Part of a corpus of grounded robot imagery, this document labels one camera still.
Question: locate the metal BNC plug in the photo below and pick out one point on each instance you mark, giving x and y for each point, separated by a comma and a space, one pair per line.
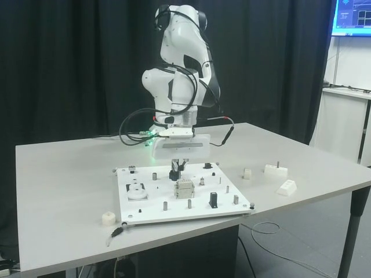
202, 181

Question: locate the flat white mounting plate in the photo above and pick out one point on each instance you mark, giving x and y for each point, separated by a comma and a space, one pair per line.
176, 133

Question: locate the small white holder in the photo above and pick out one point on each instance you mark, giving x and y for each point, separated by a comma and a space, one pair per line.
247, 174

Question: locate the small black plug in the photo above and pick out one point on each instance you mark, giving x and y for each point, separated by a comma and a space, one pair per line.
207, 166

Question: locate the blue screen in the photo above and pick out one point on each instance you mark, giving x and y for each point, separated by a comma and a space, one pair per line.
353, 17

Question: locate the beige metal connector block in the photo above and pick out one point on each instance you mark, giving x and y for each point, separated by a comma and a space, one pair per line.
183, 189

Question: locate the white round holder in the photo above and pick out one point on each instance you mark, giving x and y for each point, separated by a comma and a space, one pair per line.
108, 219

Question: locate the large metal square peg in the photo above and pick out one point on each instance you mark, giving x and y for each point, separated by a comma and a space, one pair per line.
235, 199

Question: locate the white task board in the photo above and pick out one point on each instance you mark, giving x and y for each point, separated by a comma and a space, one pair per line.
174, 211

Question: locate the white cabinet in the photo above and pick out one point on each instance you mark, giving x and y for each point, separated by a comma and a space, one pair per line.
342, 124

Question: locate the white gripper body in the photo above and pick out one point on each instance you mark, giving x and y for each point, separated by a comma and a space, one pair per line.
182, 149

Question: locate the metal waterproof plug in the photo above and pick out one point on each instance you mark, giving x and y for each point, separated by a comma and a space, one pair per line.
132, 168

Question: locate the black D-SUB plug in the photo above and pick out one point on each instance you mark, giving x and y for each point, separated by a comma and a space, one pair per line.
174, 175

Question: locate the black USB plug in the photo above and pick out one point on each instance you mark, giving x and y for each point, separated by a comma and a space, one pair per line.
213, 200

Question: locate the white large gear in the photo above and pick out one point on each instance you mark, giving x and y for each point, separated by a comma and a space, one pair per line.
136, 195

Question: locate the white medium gear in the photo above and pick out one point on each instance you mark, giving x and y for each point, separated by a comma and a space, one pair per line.
136, 187

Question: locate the black curtain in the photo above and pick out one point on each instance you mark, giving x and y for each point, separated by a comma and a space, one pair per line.
72, 58

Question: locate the white peg holder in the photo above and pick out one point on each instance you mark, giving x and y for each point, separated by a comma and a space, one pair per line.
274, 171
286, 187

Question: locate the black table leg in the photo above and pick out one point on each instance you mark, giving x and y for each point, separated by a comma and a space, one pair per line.
352, 226

